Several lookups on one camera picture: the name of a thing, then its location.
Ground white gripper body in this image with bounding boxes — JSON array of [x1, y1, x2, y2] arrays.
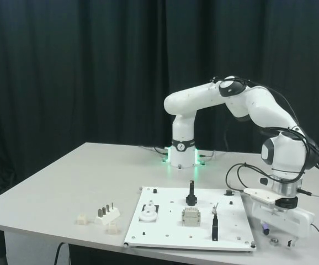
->
[[252, 203, 316, 239]]

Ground flat white mounting plate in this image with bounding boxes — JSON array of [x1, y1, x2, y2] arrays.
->
[[243, 187, 283, 206]]

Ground black D-SUB plug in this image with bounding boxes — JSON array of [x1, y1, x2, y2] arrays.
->
[[211, 216, 221, 242]]

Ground grey waterproof plug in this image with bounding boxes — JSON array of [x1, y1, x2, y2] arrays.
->
[[179, 206, 200, 228]]

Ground tall black plug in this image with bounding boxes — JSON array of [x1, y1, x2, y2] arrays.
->
[[185, 180, 198, 207]]

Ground white task board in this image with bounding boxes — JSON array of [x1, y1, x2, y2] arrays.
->
[[123, 185, 257, 251]]

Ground white large gear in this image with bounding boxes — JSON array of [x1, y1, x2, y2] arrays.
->
[[139, 209, 159, 223]]

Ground small white holder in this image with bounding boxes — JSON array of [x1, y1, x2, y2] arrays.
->
[[76, 214, 90, 227], [105, 222, 121, 236]]

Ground white peg holder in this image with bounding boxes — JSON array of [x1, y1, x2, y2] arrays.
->
[[94, 206, 121, 226]]

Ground black curtains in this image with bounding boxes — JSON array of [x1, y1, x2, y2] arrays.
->
[[0, 0, 319, 192]]

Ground silver flange ring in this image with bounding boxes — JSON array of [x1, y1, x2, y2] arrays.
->
[[272, 182, 300, 198]]

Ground black looped cable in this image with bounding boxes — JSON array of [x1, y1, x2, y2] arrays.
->
[[225, 162, 263, 194]]

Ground black cable at arm foot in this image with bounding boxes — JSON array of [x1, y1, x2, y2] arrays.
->
[[199, 150, 232, 161], [140, 144, 172, 156]]

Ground black cable under table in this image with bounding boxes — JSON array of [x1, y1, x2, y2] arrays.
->
[[55, 242, 68, 265]]

